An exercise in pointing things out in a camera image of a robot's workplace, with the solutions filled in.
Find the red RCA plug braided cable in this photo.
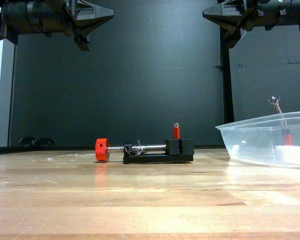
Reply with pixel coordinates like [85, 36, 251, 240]
[267, 95, 295, 147]

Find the black rounded object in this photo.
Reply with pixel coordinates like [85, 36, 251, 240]
[33, 136, 56, 147]
[17, 136, 36, 146]

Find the clear plastic tub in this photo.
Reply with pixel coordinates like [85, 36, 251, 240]
[215, 110, 300, 170]

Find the black vise with red knob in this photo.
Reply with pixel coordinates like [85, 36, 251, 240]
[94, 137, 195, 165]

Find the white foam block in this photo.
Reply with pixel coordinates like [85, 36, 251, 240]
[273, 144, 300, 165]

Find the black frame post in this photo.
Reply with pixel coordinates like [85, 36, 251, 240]
[214, 24, 235, 125]

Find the black frame base rail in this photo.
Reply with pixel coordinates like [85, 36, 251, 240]
[0, 143, 227, 156]

